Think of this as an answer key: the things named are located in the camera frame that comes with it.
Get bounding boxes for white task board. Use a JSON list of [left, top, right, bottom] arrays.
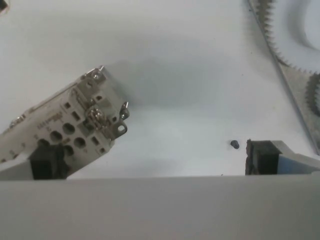
[[0, 0, 320, 181]]

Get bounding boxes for white large gear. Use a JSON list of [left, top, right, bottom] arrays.
[[249, 0, 320, 75]]

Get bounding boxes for grey waterproof plug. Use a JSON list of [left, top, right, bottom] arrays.
[[0, 64, 130, 176]]

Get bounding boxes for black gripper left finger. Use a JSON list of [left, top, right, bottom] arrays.
[[0, 144, 70, 181]]

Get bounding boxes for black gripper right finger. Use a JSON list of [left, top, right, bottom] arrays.
[[245, 138, 320, 176]]

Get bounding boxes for white medium gear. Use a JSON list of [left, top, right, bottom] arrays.
[[305, 72, 320, 116]]

